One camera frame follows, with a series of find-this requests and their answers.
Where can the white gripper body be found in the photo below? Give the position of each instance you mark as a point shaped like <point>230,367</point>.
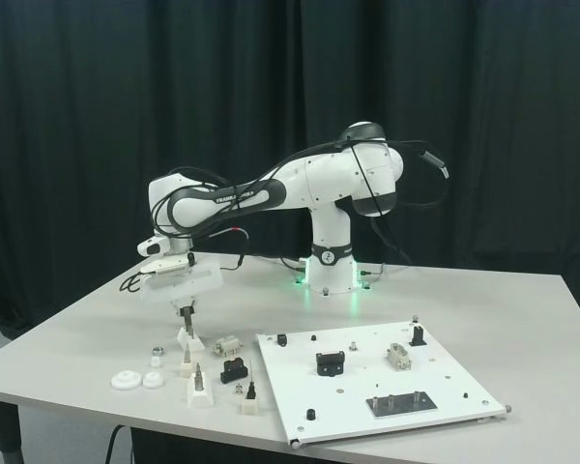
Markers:
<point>183,285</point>

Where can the metal square peg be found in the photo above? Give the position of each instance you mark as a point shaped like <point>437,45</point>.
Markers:
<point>187,320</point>

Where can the white stepped peg holder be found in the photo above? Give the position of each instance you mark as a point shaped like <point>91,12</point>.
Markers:
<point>189,343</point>

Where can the pointed metal peg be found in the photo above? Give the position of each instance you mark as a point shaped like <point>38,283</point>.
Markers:
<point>186,355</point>

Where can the small white peg holder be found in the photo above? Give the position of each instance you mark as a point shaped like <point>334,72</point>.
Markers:
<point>185,371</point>

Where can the metal round peg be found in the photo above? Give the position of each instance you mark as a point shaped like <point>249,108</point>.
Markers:
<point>199,379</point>

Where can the large white peg holder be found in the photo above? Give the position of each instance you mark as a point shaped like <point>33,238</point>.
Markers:
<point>199,397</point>

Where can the metal bolt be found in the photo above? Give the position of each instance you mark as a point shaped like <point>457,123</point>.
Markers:
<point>158,350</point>

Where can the beige metal connector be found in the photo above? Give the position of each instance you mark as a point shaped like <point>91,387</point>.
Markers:
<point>224,348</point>

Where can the white medium gear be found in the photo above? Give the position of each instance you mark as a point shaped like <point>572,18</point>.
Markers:
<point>153,380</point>

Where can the black D-SUB plug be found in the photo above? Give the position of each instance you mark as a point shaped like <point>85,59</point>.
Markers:
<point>233,370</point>

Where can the white large gear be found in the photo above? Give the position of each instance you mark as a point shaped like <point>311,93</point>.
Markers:
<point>125,380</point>

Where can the metal BNC plug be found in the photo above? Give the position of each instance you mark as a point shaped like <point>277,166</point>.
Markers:
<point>240,388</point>

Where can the black plug with thin pin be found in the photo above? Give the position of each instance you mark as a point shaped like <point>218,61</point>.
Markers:
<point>250,391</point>

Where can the white plug holder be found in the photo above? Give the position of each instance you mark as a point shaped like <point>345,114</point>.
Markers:
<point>250,407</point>

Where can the white task board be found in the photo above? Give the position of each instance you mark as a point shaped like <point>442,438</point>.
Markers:
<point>357,384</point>

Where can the black curtain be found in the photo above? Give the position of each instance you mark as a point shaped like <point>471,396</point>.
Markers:
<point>125,96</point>

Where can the dark table leg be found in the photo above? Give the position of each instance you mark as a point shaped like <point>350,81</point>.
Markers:
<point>2,430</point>

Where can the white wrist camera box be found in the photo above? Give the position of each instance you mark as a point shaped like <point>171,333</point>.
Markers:
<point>151,247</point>

